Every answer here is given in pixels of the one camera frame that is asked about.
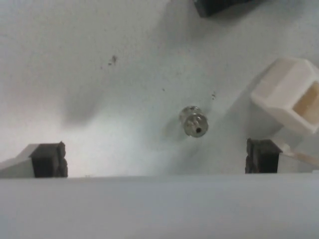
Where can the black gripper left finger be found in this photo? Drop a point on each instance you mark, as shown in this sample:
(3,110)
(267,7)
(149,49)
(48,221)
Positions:
(47,161)

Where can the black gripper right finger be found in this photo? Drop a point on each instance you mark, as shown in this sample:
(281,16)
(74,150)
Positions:
(264,159)

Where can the metal BNC plug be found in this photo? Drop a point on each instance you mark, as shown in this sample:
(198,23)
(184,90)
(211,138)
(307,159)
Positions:
(194,123)

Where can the white plug holder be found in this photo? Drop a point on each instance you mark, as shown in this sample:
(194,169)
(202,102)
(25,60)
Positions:
(279,94)

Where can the black D-SUB plug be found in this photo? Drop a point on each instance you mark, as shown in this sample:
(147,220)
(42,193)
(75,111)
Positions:
(219,6)

